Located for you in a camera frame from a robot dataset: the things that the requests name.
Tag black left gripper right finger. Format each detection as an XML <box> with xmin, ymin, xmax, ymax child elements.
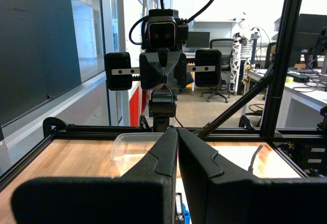
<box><xmin>177</xmin><ymin>127</ymin><xmax>327</xmax><ymax>224</ymax></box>

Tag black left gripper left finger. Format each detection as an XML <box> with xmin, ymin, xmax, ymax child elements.
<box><xmin>10</xmin><ymin>126</ymin><xmax>178</xmax><ymax>224</ymax></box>

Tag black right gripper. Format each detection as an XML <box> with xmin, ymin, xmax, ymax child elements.
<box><xmin>104</xmin><ymin>49</ymin><xmax>222</xmax><ymax>91</ymax></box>

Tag clear plastic container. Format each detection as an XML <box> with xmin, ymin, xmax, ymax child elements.
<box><xmin>113</xmin><ymin>132</ymin><xmax>164</xmax><ymax>178</ymax></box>

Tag silver d-sub connector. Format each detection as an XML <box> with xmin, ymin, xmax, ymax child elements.
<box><xmin>175</xmin><ymin>192</ymin><xmax>183</xmax><ymax>221</ymax></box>

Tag red cabinet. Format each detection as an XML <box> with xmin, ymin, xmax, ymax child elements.
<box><xmin>128</xmin><ymin>82</ymin><xmax>148</xmax><ymax>127</ymax></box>

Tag small black monitor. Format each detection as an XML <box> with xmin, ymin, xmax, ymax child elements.
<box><xmin>185</xmin><ymin>31</ymin><xmax>211</xmax><ymax>49</ymax></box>

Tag black equipment box with labels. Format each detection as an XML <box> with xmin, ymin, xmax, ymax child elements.
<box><xmin>277</xmin><ymin>142</ymin><xmax>327</xmax><ymax>178</ymax></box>

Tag black office chair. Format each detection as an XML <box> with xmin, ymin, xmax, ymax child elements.
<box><xmin>200</xmin><ymin>38</ymin><xmax>236</xmax><ymax>104</ymax></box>

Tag white lattice structure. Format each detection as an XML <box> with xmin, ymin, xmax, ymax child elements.
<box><xmin>231</xmin><ymin>36</ymin><xmax>253</xmax><ymax>94</ymax></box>

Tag white desk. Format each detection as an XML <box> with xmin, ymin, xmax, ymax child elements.
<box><xmin>249</xmin><ymin>68</ymin><xmax>327</xmax><ymax>130</ymax></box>

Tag large black monitor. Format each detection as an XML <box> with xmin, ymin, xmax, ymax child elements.
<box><xmin>291</xmin><ymin>13</ymin><xmax>327</xmax><ymax>69</ymax></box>

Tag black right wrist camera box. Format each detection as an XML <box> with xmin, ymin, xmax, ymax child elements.
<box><xmin>147</xmin><ymin>8</ymin><xmax>190</xmax><ymax>50</ymax></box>

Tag short black arm cable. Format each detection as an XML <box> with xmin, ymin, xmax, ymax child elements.
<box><xmin>128</xmin><ymin>16</ymin><xmax>150</xmax><ymax>46</ymax></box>

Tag blue connector mount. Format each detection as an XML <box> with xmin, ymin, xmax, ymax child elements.
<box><xmin>181</xmin><ymin>203</ymin><xmax>192</xmax><ymax>224</ymax></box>

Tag long black arm cable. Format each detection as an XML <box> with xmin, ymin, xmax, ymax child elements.
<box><xmin>160</xmin><ymin>0</ymin><xmax>221</xmax><ymax>23</ymax></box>

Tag black aluminium frame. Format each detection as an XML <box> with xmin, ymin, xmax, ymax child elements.
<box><xmin>0</xmin><ymin>0</ymin><xmax>327</xmax><ymax>193</ymax></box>

